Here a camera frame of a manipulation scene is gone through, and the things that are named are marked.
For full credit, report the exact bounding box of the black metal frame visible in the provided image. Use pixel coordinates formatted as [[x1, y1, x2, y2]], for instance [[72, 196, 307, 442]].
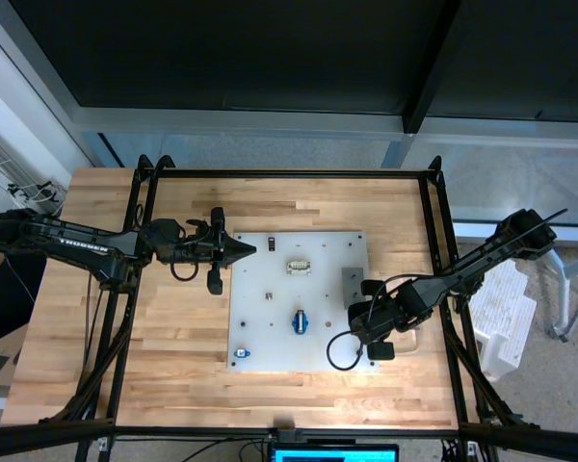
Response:
[[0, 153, 578, 462]]

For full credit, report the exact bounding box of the thin black strap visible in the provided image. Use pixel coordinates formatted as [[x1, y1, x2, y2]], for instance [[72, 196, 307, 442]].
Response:
[[534, 208, 569, 227]]

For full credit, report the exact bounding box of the cardboard box with black tape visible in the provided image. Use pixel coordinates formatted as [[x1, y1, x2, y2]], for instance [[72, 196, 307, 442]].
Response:
[[0, 321, 31, 413]]

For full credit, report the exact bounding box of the grey metal plate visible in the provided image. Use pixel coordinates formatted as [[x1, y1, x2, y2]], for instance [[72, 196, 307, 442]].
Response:
[[341, 267, 367, 310]]

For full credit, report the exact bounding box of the screen with blue edge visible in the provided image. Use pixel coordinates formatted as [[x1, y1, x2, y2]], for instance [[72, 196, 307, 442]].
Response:
[[268, 442, 400, 462]]

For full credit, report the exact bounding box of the white plastic board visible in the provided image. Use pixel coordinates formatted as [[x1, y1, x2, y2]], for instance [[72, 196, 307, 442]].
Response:
[[226, 230, 382, 372]]

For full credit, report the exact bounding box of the grey metal chair frame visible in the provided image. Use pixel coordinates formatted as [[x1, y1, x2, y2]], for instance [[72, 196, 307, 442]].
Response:
[[546, 249, 578, 344]]

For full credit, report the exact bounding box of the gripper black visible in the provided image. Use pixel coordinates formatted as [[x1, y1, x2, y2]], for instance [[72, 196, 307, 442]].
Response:
[[360, 279, 402, 363], [184, 207, 258, 296]]

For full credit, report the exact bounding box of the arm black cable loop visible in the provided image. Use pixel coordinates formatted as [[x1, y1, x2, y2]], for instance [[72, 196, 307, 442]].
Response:
[[328, 328, 370, 373], [170, 248, 199, 284]]

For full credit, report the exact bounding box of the black camera on frame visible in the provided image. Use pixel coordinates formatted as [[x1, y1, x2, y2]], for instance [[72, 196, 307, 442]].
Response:
[[273, 419, 298, 443]]

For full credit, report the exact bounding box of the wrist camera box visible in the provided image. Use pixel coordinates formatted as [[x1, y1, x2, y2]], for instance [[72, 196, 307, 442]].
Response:
[[348, 305, 368, 341]]

